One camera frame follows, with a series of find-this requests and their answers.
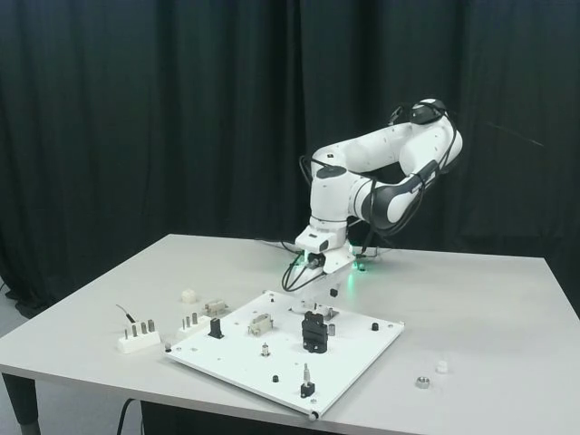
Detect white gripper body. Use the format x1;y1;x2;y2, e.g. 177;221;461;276
313;246;356;277

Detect black stepped plug block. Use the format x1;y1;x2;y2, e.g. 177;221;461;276
300;310;328;354

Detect white task board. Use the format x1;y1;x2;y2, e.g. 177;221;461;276
163;289;406;421

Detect white small peg holder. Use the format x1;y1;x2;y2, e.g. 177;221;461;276
175;322;209;339

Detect white long peg holder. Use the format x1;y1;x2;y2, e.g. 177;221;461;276
134;330;163;353

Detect black curtain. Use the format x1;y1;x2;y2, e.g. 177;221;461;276
0;0;580;305

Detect dark table leg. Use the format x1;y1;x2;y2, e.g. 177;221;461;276
2;373;37;435

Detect black cables at robot foot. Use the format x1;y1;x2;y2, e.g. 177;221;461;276
256;238;300;253

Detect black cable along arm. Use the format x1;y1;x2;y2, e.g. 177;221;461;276
362;100;459;255

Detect black plug with thin cable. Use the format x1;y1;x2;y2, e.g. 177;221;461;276
115;304;139;339

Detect black cable on floor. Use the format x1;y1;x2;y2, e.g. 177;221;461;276
118;397;137;435

